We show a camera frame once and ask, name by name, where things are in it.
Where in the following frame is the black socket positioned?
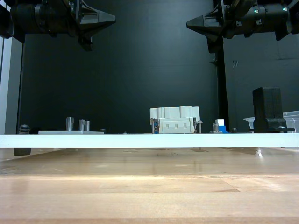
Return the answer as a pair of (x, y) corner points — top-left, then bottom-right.
(252, 87), (295, 134)

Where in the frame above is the clear plastic tub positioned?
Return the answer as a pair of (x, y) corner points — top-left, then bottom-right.
(243, 111), (299, 134)

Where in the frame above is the beige connector housing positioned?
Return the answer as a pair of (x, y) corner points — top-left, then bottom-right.
(149, 106), (203, 135)

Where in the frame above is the blue connector with white plug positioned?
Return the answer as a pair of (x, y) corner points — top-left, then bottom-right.
(216, 119), (227, 134)

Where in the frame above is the grey metal plate with pegs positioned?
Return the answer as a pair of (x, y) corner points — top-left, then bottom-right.
(38, 117), (105, 135)

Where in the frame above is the white task board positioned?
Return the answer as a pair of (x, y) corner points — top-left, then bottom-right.
(0, 134), (299, 149)

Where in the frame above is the black board foot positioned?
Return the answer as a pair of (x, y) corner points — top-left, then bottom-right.
(13, 148), (31, 156)

